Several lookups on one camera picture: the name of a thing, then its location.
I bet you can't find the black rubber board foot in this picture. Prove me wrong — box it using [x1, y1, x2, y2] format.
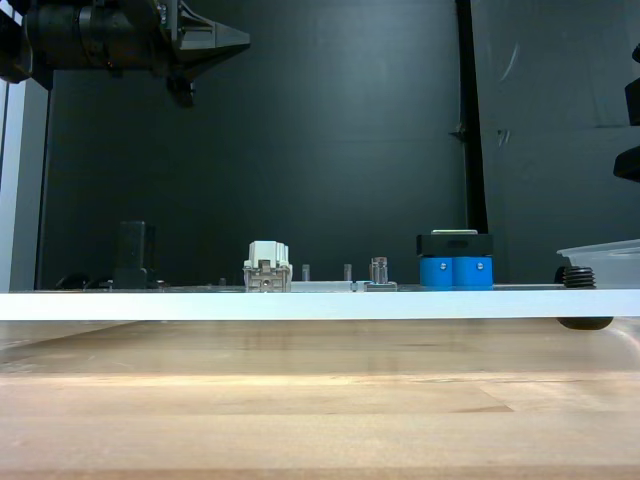
[556, 317, 615, 330]

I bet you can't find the white taskboard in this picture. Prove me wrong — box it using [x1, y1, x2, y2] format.
[0, 285, 640, 321]

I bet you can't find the black clamp connector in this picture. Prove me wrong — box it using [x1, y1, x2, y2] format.
[113, 219, 157, 290]

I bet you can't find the black vertical pillar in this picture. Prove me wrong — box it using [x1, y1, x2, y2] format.
[448, 0, 490, 236]

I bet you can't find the grey multi-pin connector housing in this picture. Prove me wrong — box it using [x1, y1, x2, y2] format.
[243, 240, 294, 294]

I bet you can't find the clear plastic tub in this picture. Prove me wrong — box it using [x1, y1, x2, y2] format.
[556, 239, 640, 290]

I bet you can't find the blue black D-sub connector mount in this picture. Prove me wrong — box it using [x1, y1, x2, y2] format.
[416, 228, 496, 290]

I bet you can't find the small metal terminal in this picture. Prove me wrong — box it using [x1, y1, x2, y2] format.
[366, 255, 400, 292]

